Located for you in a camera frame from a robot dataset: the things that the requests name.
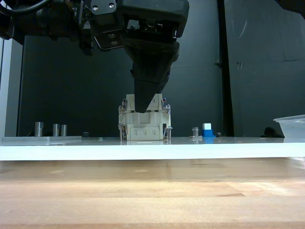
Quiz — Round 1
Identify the beige connector base housing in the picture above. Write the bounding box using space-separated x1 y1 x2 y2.
118 109 173 141

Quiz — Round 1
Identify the small blue holder white cube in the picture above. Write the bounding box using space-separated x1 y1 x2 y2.
201 123 216 139

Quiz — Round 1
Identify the white plastic board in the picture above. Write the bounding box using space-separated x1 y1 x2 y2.
0 136 305 161

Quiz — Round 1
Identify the grey metal plate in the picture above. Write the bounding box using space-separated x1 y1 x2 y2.
1 135 83 146

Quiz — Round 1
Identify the clear plastic tub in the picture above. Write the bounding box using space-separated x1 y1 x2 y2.
273 114 305 139

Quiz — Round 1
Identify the black upright post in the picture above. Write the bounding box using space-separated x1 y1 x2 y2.
215 0 236 138

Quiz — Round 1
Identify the grey aluminium backdrop frame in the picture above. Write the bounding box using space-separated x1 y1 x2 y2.
0 38 24 138

